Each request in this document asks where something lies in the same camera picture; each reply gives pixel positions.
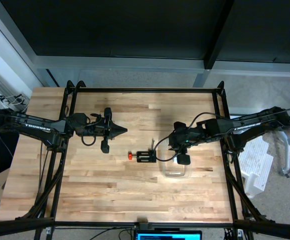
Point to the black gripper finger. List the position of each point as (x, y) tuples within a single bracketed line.
[(116, 127), (173, 146), (173, 139), (116, 133)]

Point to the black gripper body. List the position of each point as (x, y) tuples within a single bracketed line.
[(190, 136), (107, 130)]

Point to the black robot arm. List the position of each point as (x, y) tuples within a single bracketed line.
[(247, 126), (35, 126)]

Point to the clear plastic container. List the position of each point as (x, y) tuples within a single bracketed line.
[(175, 173)]

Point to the black vise with orange knob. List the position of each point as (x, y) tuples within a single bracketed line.
[(146, 157)]

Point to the blue laptop screen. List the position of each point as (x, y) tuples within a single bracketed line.
[(167, 236)]

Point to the black low camera mount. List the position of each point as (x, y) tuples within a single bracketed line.
[(143, 224)]

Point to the grey metal chair frame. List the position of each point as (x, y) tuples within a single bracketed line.
[(287, 157)]

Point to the white frame foot bracket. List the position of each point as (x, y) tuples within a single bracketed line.
[(240, 233), (47, 230)]

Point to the black aluminium frame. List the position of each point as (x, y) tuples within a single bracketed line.
[(15, 225)]

